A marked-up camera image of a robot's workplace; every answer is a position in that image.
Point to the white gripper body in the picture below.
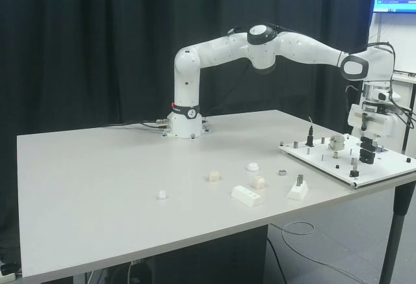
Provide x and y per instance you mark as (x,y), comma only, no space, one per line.
(378,125)

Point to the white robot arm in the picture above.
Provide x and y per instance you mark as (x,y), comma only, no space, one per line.
(187,79)

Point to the thin black rod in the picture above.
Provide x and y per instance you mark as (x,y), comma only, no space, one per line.
(365,121)

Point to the grey waterproof plug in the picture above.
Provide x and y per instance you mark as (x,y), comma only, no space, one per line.
(336,143)

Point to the metal BNC plug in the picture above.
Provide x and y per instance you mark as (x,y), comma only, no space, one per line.
(334,155)

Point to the metal shaft with black base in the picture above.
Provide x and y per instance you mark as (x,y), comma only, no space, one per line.
(354,173)

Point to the white task board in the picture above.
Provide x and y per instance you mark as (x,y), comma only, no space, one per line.
(325,167)

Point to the thick metal round peg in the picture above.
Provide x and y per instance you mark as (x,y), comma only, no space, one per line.
(300,180)

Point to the metal nut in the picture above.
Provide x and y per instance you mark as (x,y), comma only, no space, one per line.
(282,172)

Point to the white peg holder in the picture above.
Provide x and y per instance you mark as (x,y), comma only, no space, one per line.
(296,194)

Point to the black table leg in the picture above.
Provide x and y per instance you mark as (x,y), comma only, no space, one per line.
(395,232)

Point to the white medium gear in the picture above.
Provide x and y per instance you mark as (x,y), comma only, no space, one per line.
(252,166)

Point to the cream cube holder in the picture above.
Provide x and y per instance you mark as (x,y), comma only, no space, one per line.
(257,183)
(213,176)

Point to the white slotted holder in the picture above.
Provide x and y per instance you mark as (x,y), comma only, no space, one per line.
(247,196)

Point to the black cabinet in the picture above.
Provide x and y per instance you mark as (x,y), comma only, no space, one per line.
(211,258)

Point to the white small gear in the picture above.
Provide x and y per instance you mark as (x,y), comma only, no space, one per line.
(161,195)

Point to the black curtain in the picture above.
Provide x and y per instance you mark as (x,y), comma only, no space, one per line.
(97,37)

